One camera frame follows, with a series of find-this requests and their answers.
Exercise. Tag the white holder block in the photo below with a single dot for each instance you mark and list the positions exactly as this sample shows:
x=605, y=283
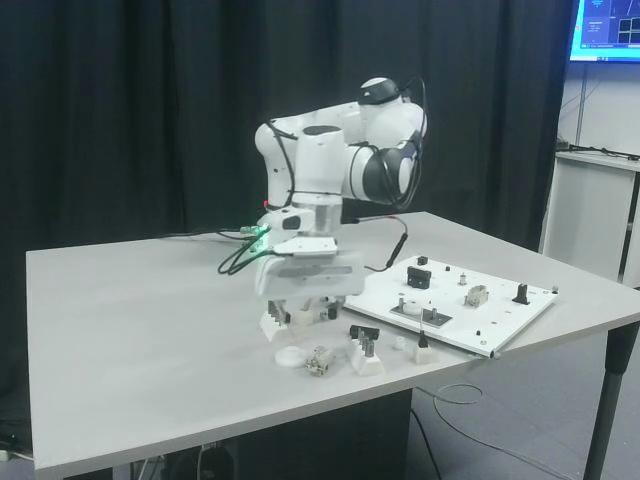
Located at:
x=423, y=354

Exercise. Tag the white task board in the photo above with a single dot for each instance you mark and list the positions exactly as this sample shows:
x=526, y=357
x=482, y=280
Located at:
x=450, y=320

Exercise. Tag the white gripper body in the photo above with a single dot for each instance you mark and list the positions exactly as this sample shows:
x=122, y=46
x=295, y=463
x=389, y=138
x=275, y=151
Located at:
x=310, y=277

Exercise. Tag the black table leg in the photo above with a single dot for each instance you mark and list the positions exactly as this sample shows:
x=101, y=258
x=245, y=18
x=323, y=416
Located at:
x=610, y=390

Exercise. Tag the white round peg holder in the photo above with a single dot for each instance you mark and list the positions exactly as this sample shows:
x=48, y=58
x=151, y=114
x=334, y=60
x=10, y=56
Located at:
x=365, y=362

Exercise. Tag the black curtain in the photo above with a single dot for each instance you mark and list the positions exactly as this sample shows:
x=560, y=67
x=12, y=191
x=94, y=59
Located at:
x=150, y=100

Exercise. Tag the white large gear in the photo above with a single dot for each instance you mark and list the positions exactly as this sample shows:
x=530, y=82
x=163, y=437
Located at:
x=289, y=356

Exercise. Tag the white medium gear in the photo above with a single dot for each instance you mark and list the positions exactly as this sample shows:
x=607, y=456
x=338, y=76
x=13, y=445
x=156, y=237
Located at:
x=411, y=308

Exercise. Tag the blue screen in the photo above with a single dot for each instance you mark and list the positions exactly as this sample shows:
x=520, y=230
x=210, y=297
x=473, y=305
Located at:
x=607, y=30

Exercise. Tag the white square peg holder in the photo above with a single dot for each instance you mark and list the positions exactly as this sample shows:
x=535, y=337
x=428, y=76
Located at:
x=272, y=332

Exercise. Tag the metal rectangular connector plug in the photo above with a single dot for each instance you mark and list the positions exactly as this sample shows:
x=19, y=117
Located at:
x=316, y=361

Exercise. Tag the white cabinet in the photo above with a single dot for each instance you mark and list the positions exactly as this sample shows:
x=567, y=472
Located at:
x=590, y=215

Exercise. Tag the small white plug holder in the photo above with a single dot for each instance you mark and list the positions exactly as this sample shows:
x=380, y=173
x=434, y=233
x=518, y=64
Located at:
x=303, y=319

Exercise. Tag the metal round peg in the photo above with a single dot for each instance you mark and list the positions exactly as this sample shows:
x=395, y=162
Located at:
x=369, y=347
x=361, y=345

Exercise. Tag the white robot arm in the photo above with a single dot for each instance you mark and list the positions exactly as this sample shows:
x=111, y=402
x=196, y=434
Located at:
x=320, y=160

